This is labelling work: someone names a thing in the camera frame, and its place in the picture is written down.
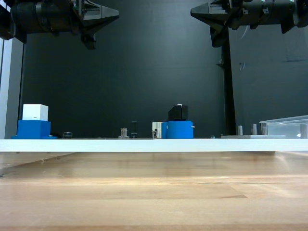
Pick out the white taskboard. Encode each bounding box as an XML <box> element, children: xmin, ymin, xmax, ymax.
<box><xmin>0</xmin><ymin>137</ymin><xmax>308</xmax><ymax>153</ymax></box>

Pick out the black clamp block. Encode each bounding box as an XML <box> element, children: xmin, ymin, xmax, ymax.
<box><xmin>167</xmin><ymin>103</ymin><xmax>189</xmax><ymax>121</ymax></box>

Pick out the white cube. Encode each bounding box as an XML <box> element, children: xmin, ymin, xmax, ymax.
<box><xmin>22</xmin><ymin>103</ymin><xmax>50</xmax><ymax>121</ymax></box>

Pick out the blue round holder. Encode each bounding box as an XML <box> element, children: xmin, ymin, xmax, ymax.
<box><xmin>161</xmin><ymin>120</ymin><xmax>195</xmax><ymax>140</ymax></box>

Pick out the blue square holder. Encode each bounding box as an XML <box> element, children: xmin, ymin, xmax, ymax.
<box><xmin>11</xmin><ymin>120</ymin><xmax>58</xmax><ymax>140</ymax></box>

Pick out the clear plastic tub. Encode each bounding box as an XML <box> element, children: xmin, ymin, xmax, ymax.
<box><xmin>259</xmin><ymin>115</ymin><xmax>308</xmax><ymax>140</ymax></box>

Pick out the white connector housing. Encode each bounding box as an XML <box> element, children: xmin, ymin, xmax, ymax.
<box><xmin>152</xmin><ymin>122</ymin><xmax>167</xmax><ymax>139</ymax></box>

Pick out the grey peg plate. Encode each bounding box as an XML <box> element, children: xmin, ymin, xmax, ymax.
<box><xmin>220</xmin><ymin>134</ymin><xmax>287</xmax><ymax>140</ymax></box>

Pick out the black vertical post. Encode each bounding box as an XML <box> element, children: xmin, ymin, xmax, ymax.
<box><xmin>216</xmin><ymin>45</ymin><xmax>237</xmax><ymax>136</ymax></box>

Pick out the grey partition frame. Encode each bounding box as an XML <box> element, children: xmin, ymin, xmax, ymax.
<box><xmin>0</xmin><ymin>37</ymin><xmax>25</xmax><ymax>140</ymax></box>

